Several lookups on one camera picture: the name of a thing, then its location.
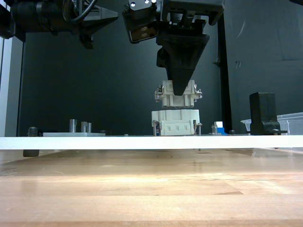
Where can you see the beige HAN10E connector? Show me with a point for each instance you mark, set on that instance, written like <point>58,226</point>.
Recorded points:
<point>170,101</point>

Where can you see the black upright socket block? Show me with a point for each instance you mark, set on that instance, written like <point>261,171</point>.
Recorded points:
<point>262,111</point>

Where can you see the grey metal plate with pegs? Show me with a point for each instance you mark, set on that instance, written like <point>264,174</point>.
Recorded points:
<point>71,134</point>

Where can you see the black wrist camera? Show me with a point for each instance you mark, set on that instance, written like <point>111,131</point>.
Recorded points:
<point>142,33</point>

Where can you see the black screw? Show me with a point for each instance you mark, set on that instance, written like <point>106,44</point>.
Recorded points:
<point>33,132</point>

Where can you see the clear plastic tub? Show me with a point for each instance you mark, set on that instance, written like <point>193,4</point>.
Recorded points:
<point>293,123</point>

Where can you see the small blue white socket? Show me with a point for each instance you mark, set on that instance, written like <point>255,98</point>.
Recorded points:
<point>220,130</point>

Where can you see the black wall post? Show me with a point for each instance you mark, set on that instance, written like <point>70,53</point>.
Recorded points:
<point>223,94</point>

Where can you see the white board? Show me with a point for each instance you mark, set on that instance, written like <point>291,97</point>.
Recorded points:
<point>142,143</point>

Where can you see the small grey metal clamp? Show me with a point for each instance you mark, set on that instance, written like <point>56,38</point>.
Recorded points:
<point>214,129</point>

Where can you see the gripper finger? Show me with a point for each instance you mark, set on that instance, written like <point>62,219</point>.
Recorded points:
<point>104,16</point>
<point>183,59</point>

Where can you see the beige connector hub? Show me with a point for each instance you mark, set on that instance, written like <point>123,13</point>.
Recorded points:
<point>176,127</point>

